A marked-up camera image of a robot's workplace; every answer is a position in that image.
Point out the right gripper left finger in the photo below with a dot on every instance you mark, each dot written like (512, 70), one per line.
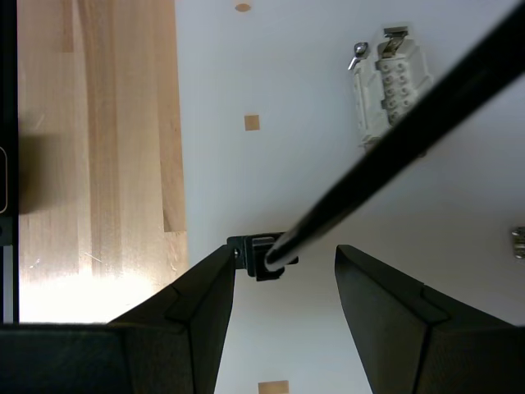
(193, 328)

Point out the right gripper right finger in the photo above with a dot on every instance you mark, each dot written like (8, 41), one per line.
(402, 328)

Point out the black USB hub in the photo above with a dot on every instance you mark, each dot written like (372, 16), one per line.
(242, 243)

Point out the beige connector housing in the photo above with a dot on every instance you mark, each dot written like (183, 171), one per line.
(385, 90)

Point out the small clear standoff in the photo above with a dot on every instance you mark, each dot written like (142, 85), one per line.
(519, 242)

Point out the white board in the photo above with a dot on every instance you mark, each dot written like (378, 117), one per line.
(287, 82)

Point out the black table frame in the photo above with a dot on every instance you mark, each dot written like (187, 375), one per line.
(9, 82)

